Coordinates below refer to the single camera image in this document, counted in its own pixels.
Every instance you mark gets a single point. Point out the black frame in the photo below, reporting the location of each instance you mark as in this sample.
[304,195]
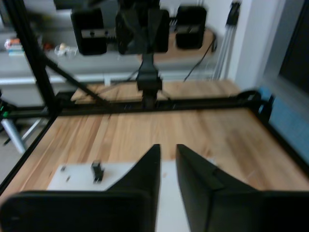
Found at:
[36,60]

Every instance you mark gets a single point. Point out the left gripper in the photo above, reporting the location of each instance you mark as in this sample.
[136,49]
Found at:
[91,29]

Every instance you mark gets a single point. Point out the blue flat panel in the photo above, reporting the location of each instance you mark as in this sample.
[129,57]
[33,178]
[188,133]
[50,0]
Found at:
[289,120]

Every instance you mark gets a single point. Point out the stack of books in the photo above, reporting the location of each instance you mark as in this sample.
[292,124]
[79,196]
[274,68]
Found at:
[14,47]

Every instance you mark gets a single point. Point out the tall black block fitting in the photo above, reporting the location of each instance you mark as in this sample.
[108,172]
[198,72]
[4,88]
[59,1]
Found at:
[97,171]

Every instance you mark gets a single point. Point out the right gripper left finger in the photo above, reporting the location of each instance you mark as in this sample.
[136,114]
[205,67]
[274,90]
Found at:
[96,210]

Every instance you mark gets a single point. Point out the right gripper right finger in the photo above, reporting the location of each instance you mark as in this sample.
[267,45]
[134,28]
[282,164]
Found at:
[241,210]

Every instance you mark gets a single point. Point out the white task board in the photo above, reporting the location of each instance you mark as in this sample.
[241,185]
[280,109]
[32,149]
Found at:
[79,176]

